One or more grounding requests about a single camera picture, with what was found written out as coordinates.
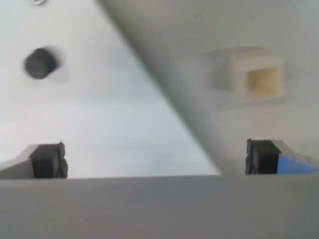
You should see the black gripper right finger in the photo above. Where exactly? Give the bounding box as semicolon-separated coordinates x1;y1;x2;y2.
245;138;319;175

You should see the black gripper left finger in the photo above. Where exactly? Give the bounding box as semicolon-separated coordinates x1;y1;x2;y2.
0;141;69;179

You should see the white task board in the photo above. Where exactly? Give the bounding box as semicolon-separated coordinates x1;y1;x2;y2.
0;0;222;179

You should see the white square hole holder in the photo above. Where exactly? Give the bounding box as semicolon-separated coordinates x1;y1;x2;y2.
206;45;287;105

